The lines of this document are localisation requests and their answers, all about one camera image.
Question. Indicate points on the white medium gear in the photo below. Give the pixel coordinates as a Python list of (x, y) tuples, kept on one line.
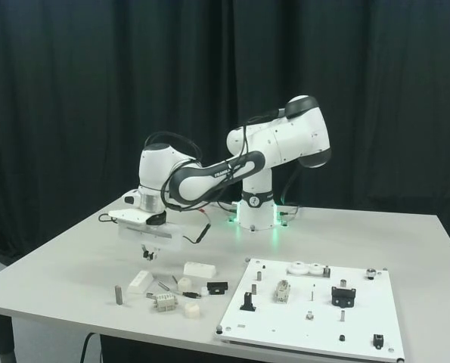
[(316, 269)]

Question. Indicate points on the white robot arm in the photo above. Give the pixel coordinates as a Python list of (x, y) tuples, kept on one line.
[(285, 143)]

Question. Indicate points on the white large gear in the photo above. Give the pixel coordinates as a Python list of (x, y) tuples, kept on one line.
[(296, 269)]

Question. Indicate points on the beige waterproof plug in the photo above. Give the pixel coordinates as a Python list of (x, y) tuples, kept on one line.
[(159, 303)]

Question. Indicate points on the black plug holder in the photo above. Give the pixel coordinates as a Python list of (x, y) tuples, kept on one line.
[(217, 288)]

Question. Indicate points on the metal BNC plug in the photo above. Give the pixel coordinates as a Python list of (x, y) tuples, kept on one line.
[(370, 273)]

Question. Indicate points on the thin metal peg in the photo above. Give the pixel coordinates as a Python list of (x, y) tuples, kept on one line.
[(163, 285)]

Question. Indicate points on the white task board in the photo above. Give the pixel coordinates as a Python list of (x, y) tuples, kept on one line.
[(285, 327)]

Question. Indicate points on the white peg holder with holes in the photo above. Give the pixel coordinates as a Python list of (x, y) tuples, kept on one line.
[(200, 268), (141, 282)]

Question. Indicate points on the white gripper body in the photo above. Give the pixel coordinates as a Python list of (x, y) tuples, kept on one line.
[(149, 240)]

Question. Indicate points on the small white plug piece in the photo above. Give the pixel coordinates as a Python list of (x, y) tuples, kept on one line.
[(204, 291)]

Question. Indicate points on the black curtain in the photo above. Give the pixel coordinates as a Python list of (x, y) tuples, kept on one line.
[(77, 75)]

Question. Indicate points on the metal square peg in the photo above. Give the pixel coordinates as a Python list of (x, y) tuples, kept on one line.
[(118, 295)]

